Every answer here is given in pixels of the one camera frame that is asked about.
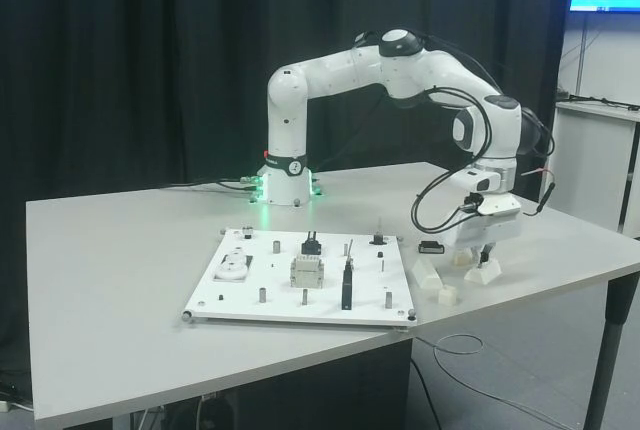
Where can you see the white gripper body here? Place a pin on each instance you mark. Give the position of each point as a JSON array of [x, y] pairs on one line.
[[480, 232]]

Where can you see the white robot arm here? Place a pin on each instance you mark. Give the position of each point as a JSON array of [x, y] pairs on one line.
[[350, 70]]

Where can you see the white peg holder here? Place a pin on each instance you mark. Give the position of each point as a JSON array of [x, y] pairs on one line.
[[482, 275]]

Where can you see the small white holder block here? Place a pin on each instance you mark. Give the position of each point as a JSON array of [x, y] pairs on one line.
[[461, 257]]

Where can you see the flat white mounting plate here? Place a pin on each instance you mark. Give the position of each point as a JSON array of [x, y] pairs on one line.
[[500, 205]]

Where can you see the black D-SUB plug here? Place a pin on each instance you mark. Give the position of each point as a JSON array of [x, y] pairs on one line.
[[431, 248]]

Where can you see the small white cube holder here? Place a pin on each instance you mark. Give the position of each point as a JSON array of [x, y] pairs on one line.
[[447, 296]]

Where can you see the long white holder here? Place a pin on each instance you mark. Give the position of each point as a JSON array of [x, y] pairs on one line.
[[426, 274]]

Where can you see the white cabinet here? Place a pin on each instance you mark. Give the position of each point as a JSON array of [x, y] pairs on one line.
[[595, 165]]

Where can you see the black table leg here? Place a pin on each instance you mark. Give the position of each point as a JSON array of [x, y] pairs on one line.
[[605, 345]]

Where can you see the white task board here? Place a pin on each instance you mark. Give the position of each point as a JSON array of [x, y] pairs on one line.
[[280, 300]]

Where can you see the white medium gear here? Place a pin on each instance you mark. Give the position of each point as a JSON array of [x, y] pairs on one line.
[[235, 257]]

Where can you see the white large gear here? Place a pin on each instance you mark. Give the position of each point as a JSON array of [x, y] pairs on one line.
[[232, 271]]

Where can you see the black curtain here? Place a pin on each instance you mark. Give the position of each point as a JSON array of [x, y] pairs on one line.
[[150, 50]]

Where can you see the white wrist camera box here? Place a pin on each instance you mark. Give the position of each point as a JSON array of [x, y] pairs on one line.
[[480, 182]]

